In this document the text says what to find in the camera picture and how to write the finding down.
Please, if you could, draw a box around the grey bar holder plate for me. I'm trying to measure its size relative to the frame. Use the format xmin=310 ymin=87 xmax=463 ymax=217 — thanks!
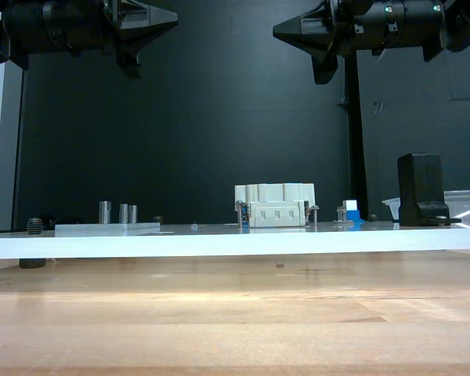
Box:
xmin=54 ymin=222 xmax=161 ymax=237

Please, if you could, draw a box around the beige connector housing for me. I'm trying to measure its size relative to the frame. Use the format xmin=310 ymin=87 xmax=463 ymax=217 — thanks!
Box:
xmin=234 ymin=183 xmax=315 ymax=229

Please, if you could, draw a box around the blue white connector clamp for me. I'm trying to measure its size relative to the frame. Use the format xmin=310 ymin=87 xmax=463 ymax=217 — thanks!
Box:
xmin=342 ymin=199 xmax=364 ymax=229

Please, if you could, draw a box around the clear plastic tub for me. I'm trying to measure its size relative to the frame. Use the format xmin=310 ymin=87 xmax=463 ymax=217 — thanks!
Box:
xmin=381 ymin=190 xmax=470 ymax=230

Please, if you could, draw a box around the white task board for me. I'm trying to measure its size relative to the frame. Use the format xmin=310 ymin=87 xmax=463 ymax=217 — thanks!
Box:
xmin=0 ymin=221 xmax=470 ymax=260

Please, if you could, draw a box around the black wall pillar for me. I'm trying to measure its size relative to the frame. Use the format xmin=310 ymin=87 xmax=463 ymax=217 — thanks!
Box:
xmin=341 ymin=54 xmax=372 ymax=224

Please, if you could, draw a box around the black socket mount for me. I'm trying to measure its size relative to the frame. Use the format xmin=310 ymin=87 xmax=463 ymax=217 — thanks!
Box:
xmin=397 ymin=153 xmax=462 ymax=227

